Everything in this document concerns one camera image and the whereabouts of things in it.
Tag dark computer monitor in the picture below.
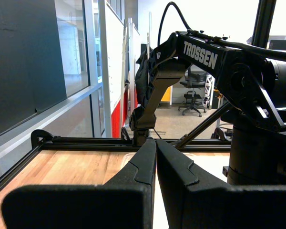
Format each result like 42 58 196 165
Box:
268 35 286 52

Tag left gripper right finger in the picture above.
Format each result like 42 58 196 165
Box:
156 140 286 229

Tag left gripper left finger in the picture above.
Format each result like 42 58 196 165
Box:
1 138 157 229

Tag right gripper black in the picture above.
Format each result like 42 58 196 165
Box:
223 165 286 185

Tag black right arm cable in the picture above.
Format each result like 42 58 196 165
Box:
157 1 286 60

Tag white lattice structure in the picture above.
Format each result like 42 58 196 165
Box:
204 73 215 107

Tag yellow cabinet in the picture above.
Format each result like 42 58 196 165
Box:
161 85 174 104

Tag white window frame post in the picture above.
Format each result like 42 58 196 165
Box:
84 0 105 138

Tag black office chair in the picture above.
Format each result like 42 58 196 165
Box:
178 66 208 118

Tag black diagonal frame strut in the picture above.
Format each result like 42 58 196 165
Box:
175 102 233 148

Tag black upright frame post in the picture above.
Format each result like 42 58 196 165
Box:
251 0 277 47

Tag silver aluminium wall rail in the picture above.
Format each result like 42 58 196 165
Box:
0 82 103 160

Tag black hanging bag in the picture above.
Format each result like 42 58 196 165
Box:
135 51 150 108

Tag white and red partition panel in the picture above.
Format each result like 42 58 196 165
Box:
127 18 142 120
104 0 128 139

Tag black table frame rail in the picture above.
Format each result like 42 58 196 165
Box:
0 129 232 200

